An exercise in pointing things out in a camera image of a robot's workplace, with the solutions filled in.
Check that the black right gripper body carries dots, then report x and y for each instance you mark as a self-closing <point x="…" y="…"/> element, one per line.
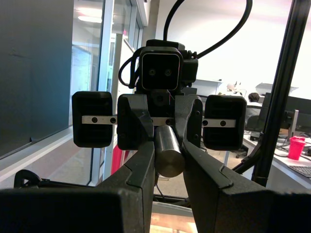
<point x="92" y="106"/>

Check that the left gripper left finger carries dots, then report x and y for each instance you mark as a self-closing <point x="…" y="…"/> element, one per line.
<point x="97" y="211"/>

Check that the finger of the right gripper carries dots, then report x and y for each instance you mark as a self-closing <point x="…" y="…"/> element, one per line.
<point x="130" y="126"/>
<point x="192" y="116"/>

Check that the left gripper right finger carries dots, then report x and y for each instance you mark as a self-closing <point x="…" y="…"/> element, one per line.
<point x="243" y="211"/>

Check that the dark steel cylinder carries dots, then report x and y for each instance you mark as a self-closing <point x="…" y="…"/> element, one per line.
<point x="170" y="162"/>

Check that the white office desk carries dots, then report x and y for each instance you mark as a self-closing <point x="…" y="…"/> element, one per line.
<point x="281" y="170"/>

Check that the black office chair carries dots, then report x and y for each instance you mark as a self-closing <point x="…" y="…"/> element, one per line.
<point x="253" y="121"/>

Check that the person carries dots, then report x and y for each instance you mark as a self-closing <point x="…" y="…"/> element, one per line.
<point x="253" y="97"/>

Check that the black keyboard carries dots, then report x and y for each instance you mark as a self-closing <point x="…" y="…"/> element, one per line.
<point x="301" y="171"/>

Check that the red cup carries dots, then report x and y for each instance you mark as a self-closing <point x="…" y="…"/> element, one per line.
<point x="296" y="150"/>

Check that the black computer monitor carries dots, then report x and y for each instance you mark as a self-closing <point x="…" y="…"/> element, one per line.
<point x="301" y="109"/>

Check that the black frame brace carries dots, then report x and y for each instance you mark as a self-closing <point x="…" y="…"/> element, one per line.
<point x="247" y="161"/>

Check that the grey window frame post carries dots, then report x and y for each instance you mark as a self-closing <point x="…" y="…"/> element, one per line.
<point x="107" y="48"/>

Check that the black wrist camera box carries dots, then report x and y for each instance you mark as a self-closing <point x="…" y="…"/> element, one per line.
<point x="160" y="60"/>

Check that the black frame post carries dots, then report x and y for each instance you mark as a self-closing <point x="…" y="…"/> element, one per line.
<point x="281" y="85"/>

